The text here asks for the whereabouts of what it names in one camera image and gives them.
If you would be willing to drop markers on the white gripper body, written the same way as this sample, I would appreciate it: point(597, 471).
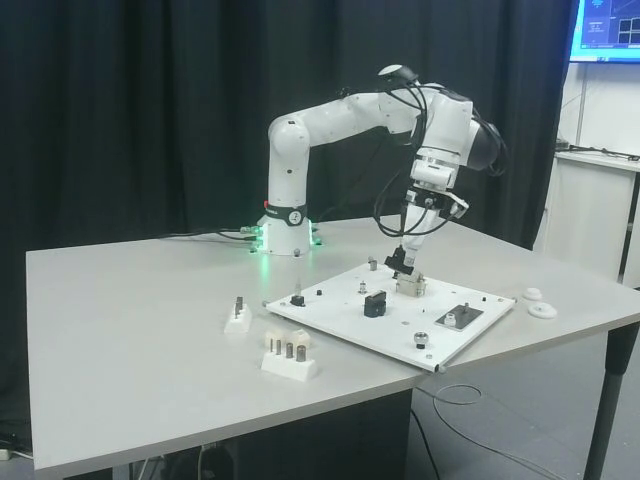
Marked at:
point(416, 235)

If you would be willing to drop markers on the black D-SUB plug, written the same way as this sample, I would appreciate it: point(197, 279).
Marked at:
point(397, 264)

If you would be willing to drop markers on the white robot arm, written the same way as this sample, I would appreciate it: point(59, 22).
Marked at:
point(290, 150)

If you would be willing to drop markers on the white sensor box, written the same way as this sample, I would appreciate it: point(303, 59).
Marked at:
point(432, 175)

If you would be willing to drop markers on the white small gear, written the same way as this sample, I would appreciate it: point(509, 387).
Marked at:
point(452, 319)

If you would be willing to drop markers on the black round waterproof plug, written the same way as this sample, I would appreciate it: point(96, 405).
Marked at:
point(421, 341)

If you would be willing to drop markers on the white task board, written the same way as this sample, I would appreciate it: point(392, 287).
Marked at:
point(350, 325)

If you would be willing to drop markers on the white medium gear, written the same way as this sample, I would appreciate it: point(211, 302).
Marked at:
point(532, 294)

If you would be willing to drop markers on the small black plug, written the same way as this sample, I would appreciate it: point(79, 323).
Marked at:
point(298, 300)

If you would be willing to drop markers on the white large gear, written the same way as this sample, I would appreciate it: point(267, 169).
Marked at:
point(542, 310)

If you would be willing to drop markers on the small white holder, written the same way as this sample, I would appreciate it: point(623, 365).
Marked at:
point(285, 334)

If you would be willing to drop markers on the large metal round peg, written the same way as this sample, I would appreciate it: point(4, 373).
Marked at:
point(301, 354)

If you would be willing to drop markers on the medium metal round peg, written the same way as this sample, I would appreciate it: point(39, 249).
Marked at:
point(289, 350)

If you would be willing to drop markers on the white cabinet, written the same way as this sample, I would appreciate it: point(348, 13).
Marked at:
point(590, 215)

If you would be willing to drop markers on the white round peg holder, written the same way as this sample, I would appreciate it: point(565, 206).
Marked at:
point(287, 369)

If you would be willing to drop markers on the metal square peg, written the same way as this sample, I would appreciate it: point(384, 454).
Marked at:
point(239, 305)

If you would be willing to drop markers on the white square peg holder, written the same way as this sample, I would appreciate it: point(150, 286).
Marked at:
point(237, 324)

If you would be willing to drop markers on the black table leg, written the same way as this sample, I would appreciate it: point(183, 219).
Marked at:
point(607, 400)

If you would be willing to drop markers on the blue screen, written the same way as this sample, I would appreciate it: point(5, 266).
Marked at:
point(607, 30)

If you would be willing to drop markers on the black curtain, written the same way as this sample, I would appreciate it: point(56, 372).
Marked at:
point(150, 100)

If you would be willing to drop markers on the white power strip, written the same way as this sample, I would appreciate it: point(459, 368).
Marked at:
point(4, 454)

